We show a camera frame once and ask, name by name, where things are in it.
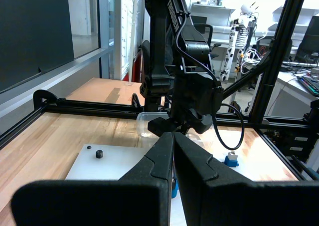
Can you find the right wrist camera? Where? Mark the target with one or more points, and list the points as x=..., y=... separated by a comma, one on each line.
x=217, y=100

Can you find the white task board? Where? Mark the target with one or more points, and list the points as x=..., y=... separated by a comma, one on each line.
x=109, y=163

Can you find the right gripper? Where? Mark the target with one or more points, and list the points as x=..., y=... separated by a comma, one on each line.
x=192, y=96

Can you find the white desk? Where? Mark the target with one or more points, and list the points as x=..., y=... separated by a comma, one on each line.
x=286, y=93

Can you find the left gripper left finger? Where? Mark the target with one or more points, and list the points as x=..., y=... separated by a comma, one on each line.
x=99, y=201

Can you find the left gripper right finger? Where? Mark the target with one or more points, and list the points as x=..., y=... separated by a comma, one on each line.
x=236, y=201

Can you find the clear plastic container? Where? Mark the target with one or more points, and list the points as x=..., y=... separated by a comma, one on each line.
x=144, y=126

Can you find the black computer monitor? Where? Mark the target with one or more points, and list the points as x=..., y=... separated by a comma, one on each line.
x=310, y=39

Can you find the blue socket block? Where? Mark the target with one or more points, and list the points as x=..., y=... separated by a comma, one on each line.
x=231, y=159
x=174, y=189

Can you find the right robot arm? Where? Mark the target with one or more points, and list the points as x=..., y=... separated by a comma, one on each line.
x=159, y=61

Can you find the black threaded stud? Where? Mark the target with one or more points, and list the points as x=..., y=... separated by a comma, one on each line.
x=99, y=154

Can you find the computer keyboard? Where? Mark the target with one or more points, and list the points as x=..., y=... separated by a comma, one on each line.
x=310, y=85

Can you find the black office chair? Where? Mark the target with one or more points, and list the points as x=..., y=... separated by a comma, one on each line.
x=208, y=36

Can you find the black frame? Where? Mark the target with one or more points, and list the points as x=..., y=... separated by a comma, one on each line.
x=276, y=61

